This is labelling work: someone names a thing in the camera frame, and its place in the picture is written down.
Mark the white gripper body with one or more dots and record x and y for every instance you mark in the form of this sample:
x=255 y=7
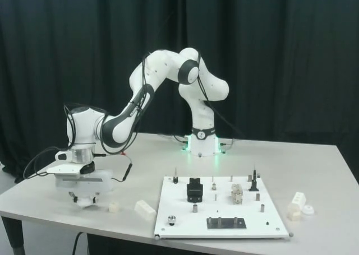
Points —
x=84 y=183

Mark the white large gear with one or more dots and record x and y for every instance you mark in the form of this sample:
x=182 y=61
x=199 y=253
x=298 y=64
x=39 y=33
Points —
x=85 y=204

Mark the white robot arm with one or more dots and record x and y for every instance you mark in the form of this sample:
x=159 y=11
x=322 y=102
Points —
x=202 y=112

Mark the white medium gear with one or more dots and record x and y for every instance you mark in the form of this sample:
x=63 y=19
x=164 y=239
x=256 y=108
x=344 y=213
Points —
x=308 y=210

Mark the small white cube holder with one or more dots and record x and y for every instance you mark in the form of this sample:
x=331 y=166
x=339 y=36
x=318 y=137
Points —
x=114 y=207
x=293 y=213

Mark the long white holder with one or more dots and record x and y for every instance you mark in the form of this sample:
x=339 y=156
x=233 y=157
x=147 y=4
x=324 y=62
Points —
x=145 y=209

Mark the black table leg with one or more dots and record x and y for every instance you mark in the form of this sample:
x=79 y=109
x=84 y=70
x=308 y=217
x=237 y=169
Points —
x=12 y=234

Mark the metal bolt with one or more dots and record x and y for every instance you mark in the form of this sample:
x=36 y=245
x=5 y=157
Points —
x=171 y=219

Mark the black Ethernet plug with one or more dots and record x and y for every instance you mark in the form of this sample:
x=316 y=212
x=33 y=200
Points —
x=175 y=179

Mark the black D-SUB plug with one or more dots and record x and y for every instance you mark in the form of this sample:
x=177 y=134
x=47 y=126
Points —
x=194 y=193

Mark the metal round peg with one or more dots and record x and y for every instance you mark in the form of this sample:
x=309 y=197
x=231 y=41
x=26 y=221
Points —
x=194 y=209

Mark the metal BNC plug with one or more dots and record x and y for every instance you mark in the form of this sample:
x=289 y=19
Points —
x=213 y=186

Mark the beige waterproof plug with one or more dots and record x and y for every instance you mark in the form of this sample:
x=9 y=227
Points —
x=236 y=195

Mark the black curtain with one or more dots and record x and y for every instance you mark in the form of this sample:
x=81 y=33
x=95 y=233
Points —
x=56 y=42

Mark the white task board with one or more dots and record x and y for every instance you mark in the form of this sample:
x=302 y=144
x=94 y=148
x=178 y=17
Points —
x=246 y=215

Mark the tall white holder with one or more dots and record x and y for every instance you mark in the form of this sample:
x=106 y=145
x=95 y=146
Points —
x=298 y=199

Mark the flat white mount plate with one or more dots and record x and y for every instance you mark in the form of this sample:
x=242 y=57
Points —
x=63 y=169

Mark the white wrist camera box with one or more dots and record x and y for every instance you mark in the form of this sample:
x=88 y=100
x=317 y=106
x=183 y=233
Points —
x=62 y=155

